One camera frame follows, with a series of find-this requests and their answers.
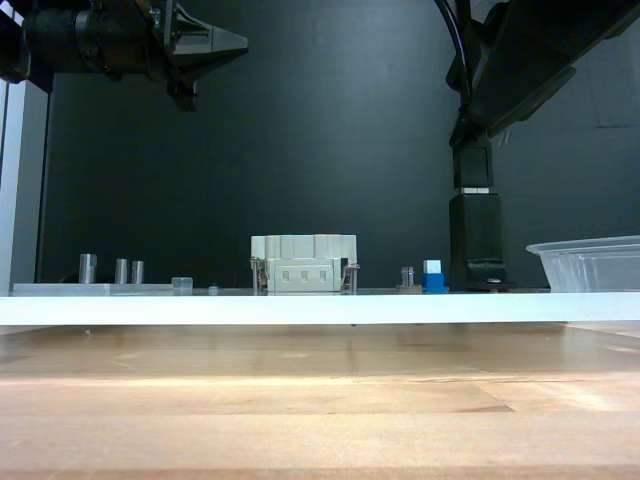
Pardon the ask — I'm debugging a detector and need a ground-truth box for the blue socket with white top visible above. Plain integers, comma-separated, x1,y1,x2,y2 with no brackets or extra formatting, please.
421,258,448,294

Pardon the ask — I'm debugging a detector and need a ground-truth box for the beige connector housing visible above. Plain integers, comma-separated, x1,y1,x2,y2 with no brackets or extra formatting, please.
248,233,360,296

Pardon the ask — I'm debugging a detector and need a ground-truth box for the clear plastic tub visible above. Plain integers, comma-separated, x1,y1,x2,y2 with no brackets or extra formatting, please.
525,234,640,294

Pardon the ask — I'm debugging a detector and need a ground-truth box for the white board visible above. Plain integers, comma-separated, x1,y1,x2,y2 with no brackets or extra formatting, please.
0,288,640,327

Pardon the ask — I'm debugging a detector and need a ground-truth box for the small metal bracket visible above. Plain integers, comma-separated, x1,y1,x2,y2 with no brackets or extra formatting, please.
397,265,420,294

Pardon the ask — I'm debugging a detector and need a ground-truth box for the grey metal plate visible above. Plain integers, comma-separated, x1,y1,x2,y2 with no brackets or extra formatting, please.
13,281,177,298

